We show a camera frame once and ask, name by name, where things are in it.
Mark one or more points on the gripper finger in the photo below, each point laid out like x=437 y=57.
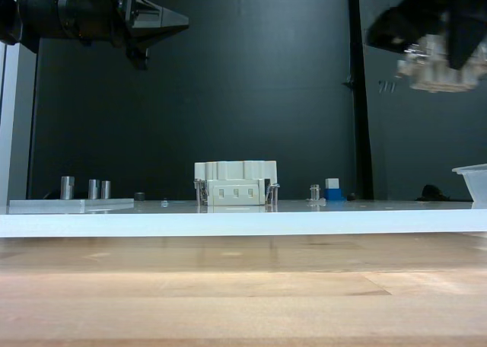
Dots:
x=464 y=39
x=171 y=20

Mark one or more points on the beige HAN10-E connector insert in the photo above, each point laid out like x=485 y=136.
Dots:
x=430 y=77

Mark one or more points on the beige connector base housing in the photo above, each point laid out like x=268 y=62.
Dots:
x=236 y=191

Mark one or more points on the small blue connector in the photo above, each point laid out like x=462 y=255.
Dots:
x=334 y=195

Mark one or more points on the clear plastic tub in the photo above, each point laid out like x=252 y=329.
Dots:
x=475 y=183

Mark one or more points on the notched silver metal peg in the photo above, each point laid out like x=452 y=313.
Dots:
x=68 y=187

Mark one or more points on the black screw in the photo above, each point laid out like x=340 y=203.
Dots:
x=140 y=196
x=352 y=196

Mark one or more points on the grey metal plate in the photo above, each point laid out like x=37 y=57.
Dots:
x=57 y=204

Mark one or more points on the white mounting board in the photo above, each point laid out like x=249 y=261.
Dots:
x=243 y=221

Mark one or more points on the black upright post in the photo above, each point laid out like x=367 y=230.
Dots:
x=359 y=96

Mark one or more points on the grey metal wall frame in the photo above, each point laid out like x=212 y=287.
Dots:
x=15 y=134

